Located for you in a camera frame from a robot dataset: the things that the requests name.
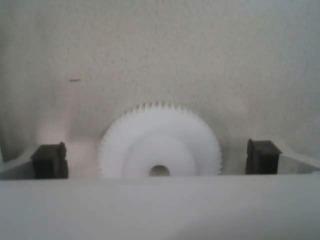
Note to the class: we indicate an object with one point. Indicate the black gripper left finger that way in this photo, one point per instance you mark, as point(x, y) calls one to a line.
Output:
point(48, 162)

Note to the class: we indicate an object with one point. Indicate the white large gear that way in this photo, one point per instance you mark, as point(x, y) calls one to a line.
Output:
point(160, 142)

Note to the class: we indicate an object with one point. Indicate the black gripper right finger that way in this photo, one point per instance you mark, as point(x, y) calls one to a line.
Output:
point(262, 160)

